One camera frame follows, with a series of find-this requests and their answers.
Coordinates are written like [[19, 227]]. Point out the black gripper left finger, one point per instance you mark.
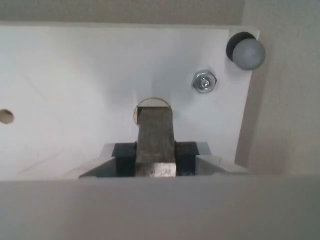
[[123, 160]]

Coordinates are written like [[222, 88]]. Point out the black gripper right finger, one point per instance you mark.
[[186, 160]]

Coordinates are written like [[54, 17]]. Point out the metal square peg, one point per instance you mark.
[[155, 140]]

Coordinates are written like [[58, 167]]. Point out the white task board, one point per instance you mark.
[[75, 75]]

